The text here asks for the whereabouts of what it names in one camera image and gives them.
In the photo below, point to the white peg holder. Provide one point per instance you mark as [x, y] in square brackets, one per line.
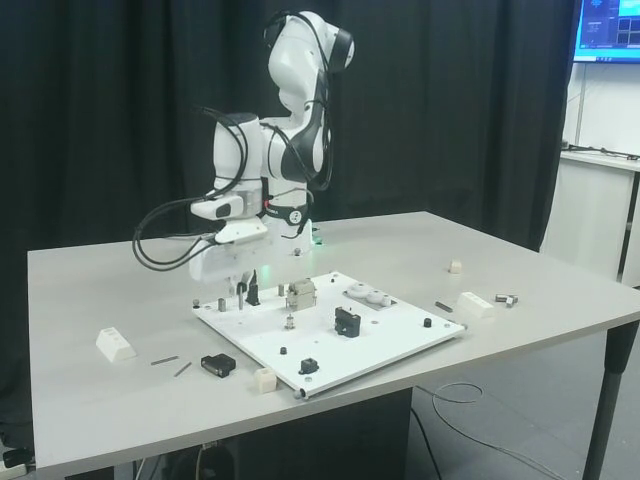
[475, 305]
[116, 345]

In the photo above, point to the thin metal peg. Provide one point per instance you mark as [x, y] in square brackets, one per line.
[165, 360]
[443, 306]
[182, 369]

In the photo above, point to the white cabinet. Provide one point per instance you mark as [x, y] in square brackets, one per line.
[590, 215]

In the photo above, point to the black D-SUB plug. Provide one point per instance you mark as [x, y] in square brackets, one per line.
[218, 364]

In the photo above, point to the white medium gear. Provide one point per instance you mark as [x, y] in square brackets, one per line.
[375, 298]

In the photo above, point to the black table leg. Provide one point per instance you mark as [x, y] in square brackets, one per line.
[614, 395]

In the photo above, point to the small white holder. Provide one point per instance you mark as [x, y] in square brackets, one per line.
[265, 381]
[454, 265]

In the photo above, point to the white task board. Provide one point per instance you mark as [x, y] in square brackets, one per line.
[320, 345]

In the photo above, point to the blue screen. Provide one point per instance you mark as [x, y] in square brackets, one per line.
[607, 30]

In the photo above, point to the white large gear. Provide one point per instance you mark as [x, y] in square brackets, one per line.
[358, 290]

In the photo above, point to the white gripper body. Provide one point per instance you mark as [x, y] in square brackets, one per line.
[220, 265]

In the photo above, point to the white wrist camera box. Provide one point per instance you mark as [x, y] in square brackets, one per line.
[216, 207]

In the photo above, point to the black curtain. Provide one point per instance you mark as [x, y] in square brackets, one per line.
[125, 100]

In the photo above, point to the metal round peg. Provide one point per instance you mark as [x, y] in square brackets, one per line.
[281, 290]
[221, 303]
[241, 297]

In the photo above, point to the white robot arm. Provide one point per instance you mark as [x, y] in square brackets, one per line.
[235, 155]

